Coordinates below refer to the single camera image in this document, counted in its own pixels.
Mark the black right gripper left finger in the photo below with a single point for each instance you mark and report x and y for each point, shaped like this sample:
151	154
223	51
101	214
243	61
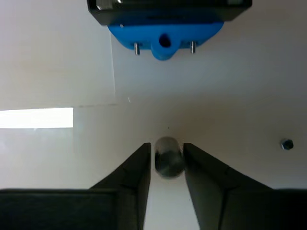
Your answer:
72	208

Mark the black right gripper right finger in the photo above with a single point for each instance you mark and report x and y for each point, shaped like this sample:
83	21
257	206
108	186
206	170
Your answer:
239	208

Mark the silver metal cylinder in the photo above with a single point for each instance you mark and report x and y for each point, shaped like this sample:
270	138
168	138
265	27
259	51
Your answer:
169	158

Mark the white task board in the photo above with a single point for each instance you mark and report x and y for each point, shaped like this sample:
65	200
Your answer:
216	95

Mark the small silver dowel pin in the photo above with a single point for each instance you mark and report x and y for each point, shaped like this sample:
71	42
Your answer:
192	47
137	49

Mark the blue mount with black clamp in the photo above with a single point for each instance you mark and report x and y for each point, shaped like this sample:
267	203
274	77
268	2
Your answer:
168	31

